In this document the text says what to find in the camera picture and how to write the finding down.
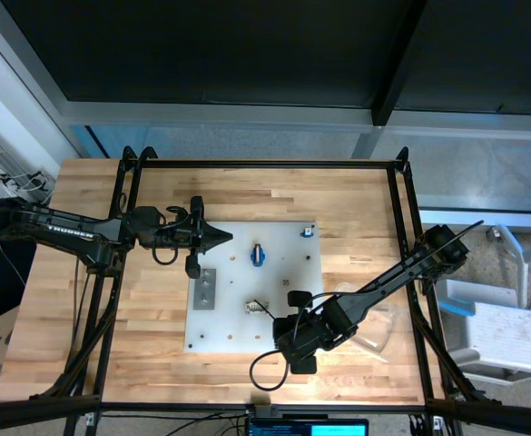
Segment white board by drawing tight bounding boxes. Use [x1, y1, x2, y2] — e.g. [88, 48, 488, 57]
[182, 220, 325, 353]

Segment white step stool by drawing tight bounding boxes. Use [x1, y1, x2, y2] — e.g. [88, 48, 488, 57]
[445, 299, 531, 388]

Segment white cable bundle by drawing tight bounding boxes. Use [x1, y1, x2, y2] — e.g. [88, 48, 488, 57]
[0, 168, 54, 195]

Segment grey table-level camera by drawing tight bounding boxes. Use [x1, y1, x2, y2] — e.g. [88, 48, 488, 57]
[251, 404, 280, 420]

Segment white chair frame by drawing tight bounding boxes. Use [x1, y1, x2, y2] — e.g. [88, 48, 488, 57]
[487, 223, 531, 314]

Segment beige multi-pin connector housing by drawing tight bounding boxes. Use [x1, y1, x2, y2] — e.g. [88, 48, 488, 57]
[243, 298, 271, 316]

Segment black metal frame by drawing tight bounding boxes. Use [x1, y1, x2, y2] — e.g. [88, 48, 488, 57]
[0, 144, 531, 436]

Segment laptop screen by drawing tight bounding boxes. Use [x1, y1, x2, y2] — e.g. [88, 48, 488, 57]
[245, 417, 370, 436]

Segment white box with blue stripe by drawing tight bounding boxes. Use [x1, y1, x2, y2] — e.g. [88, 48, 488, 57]
[440, 278, 478, 315]

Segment grey aluminium plate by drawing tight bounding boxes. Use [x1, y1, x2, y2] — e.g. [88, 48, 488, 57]
[192, 268, 217, 312]

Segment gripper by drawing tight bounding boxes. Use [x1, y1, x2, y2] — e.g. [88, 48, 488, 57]
[271, 290, 335, 376]
[157, 195, 234, 280]

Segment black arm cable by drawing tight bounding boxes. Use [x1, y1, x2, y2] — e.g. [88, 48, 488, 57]
[152, 242, 178, 266]
[291, 291, 341, 347]
[165, 204, 190, 226]

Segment blue clamp with silver insert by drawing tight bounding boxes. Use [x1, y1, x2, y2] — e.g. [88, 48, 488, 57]
[249, 243, 268, 270]

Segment clear plastic tub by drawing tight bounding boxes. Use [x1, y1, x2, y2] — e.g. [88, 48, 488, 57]
[332, 280, 408, 365]

